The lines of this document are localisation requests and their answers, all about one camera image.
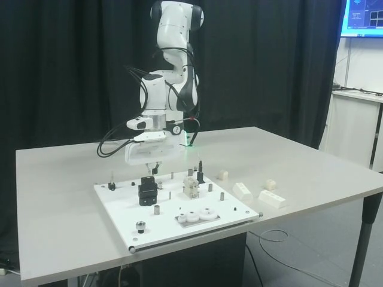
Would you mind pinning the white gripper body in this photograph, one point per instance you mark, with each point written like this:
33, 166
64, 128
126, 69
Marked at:
149, 154

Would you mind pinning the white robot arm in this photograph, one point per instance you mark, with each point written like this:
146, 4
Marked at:
172, 30

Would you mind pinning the large metal round peg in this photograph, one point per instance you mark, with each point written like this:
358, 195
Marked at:
156, 209

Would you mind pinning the long white peg holder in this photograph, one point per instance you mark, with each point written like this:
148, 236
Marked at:
243, 192
272, 199

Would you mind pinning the flat white mounting plate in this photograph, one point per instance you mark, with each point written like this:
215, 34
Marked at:
151, 136

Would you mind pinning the metal BNC plug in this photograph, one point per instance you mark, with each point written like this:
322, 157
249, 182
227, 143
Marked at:
160, 185

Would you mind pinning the black D-SUB plug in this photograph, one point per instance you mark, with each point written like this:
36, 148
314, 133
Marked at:
147, 191

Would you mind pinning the clear Ethernet plug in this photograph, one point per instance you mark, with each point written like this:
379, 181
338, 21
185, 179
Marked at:
111, 178

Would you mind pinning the beige waterproof plug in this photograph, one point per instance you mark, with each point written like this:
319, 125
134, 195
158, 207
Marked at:
191, 188

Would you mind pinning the white task board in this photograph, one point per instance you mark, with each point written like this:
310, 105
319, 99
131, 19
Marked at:
125, 209

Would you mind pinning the white small gear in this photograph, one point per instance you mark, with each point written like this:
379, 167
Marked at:
181, 217

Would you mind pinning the metal bolt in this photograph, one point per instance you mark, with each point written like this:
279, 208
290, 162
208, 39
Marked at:
140, 226

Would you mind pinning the white medium gear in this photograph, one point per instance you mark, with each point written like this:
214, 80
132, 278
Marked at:
191, 216

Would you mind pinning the small white holder block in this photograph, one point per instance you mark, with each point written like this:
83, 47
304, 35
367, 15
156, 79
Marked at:
270, 183
223, 175

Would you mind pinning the white large gear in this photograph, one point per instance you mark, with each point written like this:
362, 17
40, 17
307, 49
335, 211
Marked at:
207, 213

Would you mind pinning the black box under table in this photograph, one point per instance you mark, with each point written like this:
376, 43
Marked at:
194, 263

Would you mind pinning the black curtain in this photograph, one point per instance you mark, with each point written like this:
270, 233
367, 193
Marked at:
60, 59

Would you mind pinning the white power strip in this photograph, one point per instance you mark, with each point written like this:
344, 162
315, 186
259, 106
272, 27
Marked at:
3, 271

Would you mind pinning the dark grey table leg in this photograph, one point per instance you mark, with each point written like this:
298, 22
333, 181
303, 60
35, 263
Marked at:
363, 239

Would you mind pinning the blue screen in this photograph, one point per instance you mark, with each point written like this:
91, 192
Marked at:
362, 18

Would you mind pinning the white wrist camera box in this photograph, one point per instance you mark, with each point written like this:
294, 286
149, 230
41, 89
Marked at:
137, 123

